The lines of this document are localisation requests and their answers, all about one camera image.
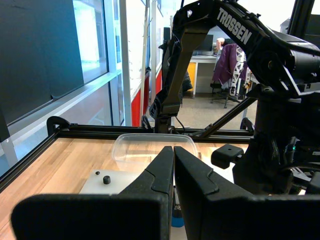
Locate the yellow cabinet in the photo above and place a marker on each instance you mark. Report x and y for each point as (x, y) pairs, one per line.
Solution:
(192, 75)

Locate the black aluminium frame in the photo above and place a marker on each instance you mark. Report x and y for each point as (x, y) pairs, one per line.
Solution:
(100, 130)

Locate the clear plastic tub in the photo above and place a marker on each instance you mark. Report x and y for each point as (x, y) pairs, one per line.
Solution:
(130, 150)

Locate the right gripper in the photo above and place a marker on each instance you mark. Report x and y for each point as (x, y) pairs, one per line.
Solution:
(226, 156)

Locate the person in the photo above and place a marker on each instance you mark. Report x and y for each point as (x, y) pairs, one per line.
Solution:
(225, 65)

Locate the black round knob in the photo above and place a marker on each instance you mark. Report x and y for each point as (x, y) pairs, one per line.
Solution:
(106, 180)

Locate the white desk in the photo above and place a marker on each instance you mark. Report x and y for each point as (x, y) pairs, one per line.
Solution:
(203, 58)

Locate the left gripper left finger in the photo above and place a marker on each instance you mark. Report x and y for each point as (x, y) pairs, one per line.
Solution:
(100, 217)

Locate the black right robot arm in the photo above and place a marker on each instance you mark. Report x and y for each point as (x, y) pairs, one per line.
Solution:
(232, 32)

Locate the black monitor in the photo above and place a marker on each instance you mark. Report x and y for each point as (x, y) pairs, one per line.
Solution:
(206, 45)

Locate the white lattice stand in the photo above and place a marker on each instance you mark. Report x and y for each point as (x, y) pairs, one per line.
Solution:
(236, 75)

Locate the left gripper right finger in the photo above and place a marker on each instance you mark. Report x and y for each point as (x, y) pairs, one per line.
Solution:
(237, 217)

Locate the black office chair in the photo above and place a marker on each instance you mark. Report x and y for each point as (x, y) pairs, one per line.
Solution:
(226, 93)

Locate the white board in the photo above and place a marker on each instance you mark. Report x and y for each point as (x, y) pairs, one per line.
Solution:
(117, 182)

